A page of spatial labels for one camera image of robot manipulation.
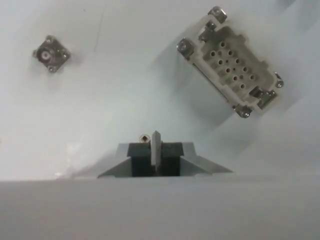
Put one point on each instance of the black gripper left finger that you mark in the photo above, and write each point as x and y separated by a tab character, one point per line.
136	162

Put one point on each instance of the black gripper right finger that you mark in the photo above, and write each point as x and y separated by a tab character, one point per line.
175	161

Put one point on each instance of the metal square peg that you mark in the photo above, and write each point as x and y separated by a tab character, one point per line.
156	152

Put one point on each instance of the white task board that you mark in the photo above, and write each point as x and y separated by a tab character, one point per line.
125	87

